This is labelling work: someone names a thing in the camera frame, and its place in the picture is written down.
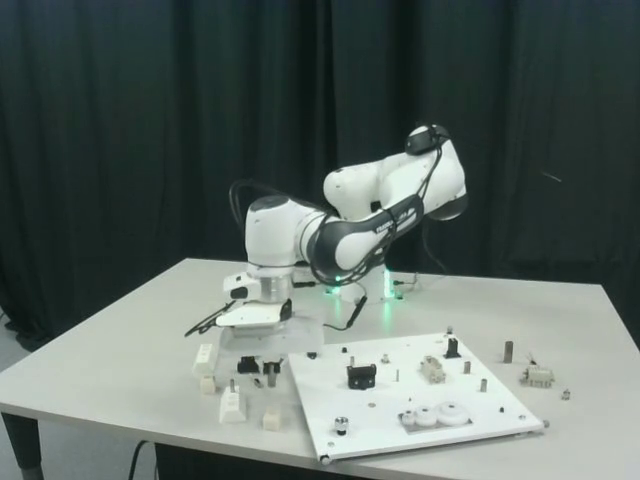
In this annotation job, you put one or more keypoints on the white large gear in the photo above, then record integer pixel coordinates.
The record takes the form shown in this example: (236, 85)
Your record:
(452, 414)

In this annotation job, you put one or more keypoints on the long white peg holder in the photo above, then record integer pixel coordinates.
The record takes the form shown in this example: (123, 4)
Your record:
(232, 407)
(204, 361)

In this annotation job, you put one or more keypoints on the grey D-SUB plug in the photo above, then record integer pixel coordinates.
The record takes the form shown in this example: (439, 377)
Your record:
(535, 376)

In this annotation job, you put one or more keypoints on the black curtains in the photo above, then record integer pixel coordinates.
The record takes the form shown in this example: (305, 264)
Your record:
(125, 125)

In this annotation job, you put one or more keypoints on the metal round peg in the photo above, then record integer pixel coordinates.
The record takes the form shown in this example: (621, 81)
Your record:
(272, 380)

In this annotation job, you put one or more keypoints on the metal BNC plug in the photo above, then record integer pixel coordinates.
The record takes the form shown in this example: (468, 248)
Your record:
(340, 425)

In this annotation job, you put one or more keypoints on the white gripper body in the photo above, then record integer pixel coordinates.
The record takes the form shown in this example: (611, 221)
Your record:
(280, 345)

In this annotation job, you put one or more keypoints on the white task board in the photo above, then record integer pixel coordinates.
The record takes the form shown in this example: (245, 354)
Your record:
(400, 395)

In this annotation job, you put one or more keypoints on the white medium gear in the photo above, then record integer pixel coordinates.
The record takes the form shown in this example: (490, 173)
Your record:
(425, 415)

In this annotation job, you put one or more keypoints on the white small gear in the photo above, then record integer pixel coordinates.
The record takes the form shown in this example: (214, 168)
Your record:
(409, 416)

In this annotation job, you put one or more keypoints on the small metal bolt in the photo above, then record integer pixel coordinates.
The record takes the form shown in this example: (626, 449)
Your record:
(567, 395)

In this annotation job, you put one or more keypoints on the large dark metal peg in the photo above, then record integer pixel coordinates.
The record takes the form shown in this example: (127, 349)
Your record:
(509, 350)

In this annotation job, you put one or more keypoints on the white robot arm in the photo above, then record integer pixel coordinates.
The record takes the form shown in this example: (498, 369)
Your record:
(350, 200)

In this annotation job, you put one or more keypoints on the black plug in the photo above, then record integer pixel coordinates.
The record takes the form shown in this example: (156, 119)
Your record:
(248, 364)

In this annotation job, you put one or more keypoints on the dark table leg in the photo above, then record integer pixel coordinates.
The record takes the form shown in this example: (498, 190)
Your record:
(20, 442)

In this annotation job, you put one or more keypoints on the small white cube holder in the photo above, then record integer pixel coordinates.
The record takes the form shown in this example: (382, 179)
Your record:
(271, 420)
(208, 386)

